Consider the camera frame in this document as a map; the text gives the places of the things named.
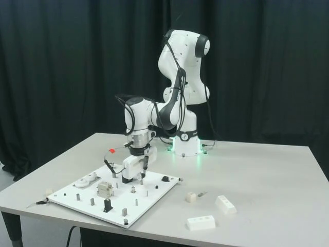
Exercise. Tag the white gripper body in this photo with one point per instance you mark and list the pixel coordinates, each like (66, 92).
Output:
(132, 168)

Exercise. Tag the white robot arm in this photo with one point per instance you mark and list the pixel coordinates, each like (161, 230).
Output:
(187, 103)

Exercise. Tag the white holder with square holes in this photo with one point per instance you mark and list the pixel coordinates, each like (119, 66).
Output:
(226, 207)

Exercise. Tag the metal BNC plug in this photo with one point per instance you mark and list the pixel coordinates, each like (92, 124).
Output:
(133, 189)

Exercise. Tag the small black plug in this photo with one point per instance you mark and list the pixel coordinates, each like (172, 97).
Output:
(164, 179)

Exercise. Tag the white task board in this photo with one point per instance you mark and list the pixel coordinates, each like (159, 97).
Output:
(154, 198)

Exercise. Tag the grey metal connector block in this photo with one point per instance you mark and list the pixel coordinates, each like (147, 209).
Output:
(104, 190)

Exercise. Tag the white small gear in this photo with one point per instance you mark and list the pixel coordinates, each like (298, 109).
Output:
(94, 175)

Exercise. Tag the black upright plug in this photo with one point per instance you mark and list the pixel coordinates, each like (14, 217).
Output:
(108, 205)

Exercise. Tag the white medium gear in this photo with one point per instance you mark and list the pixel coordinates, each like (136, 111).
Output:
(90, 179)

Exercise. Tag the small white plug holder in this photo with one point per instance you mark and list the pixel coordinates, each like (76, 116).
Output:
(191, 198)
(49, 191)

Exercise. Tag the white large gear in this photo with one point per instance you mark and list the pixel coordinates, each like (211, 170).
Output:
(82, 184)

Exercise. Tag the small grey plug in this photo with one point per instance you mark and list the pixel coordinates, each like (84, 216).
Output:
(202, 194)

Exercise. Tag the white holder with round holes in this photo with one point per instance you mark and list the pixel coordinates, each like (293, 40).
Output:
(200, 224)

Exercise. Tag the black table leg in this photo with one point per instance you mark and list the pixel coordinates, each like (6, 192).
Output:
(11, 226)

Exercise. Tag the black curtain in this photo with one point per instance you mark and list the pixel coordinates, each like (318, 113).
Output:
(51, 51)

